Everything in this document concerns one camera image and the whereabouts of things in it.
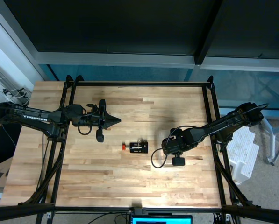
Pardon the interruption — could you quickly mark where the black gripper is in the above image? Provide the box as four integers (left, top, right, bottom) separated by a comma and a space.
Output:
79, 99, 122, 143
162, 134, 189, 167

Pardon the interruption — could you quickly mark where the black clamp hub orange knob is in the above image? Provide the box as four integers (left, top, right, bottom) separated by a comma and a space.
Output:
121, 138, 150, 155

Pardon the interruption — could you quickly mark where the screen with blue edge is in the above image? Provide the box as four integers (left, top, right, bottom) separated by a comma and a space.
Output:
129, 214, 193, 224

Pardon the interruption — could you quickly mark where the grey window ledge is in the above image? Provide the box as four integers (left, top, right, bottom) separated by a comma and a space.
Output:
35, 51, 279, 72

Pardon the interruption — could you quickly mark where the white foam packing block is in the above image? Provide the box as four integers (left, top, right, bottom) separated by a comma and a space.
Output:
225, 127, 260, 186

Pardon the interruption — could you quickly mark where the brown cardboard box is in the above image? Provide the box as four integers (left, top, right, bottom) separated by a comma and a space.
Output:
0, 156, 14, 187

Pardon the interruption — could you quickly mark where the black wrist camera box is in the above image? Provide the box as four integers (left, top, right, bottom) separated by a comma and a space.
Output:
68, 104, 84, 119

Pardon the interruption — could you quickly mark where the black metal table frame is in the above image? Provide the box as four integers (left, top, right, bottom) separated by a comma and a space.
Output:
0, 74, 279, 224

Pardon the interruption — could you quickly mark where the black low camera mount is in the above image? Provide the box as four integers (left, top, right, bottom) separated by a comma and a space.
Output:
129, 203, 149, 215

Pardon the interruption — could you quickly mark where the grey metal chair frame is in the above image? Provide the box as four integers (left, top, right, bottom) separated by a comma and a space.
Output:
260, 116, 279, 167

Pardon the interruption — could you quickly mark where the white wall cable bundle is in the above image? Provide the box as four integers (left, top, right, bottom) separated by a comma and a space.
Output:
0, 78, 31, 105

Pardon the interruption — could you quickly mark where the black wall column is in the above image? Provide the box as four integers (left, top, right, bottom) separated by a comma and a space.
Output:
194, 0, 224, 66

